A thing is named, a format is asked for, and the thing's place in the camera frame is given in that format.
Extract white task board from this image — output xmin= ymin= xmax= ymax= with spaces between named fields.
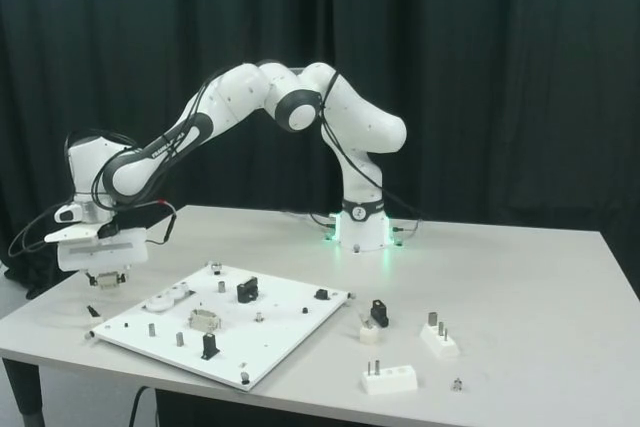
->
xmin=88 ymin=260 xmax=354 ymax=379

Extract flat white mounting plate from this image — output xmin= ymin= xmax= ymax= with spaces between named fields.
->
xmin=43 ymin=225 xmax=97 ymax=244

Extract black hanging cable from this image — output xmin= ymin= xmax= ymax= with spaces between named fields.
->
xmin=130 ymin=384 xmax=151 ymax=427

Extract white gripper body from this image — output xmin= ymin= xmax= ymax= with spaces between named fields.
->
xmin=56 ymin=237 xmax=150 ymax=272

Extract thin black rod on wire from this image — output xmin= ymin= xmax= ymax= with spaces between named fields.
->
xmin=155 ymin=198 xmax=179 ymax=246

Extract white sloped peg holder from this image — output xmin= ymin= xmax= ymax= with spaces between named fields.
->
xmin=418 ymin=322 xmax=460 ymax=361

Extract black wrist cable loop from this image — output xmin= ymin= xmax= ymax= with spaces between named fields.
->
xmin=5 ymin=199 xmax=69 ymax=261

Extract dark grey table leg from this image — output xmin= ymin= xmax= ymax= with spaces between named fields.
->
xmin=1 ymin=357 xmax=45 ymax=427

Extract silver wrist ring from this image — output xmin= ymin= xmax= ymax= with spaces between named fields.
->
xmin=79 ymin=201 xmax=109 ymax=223

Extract black curtain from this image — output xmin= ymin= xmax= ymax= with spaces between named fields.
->
xmin=0 ymin=0 xmax=640 ymax=301

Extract black cables along arm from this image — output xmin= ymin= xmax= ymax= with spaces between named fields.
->
xmin=94 ymin=69 xmax=401 ymax=236

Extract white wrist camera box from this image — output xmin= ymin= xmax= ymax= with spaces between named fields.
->
xmin=53 ymin=203 xmax=82 ymax=224

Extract black box under table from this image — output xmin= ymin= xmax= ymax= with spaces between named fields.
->
xmin=154 ymin=386 xmax=381 ymax=427

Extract long white holder with holes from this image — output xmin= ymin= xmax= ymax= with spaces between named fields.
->
xmin=359 ymin=365 xmax=419 ymax=394

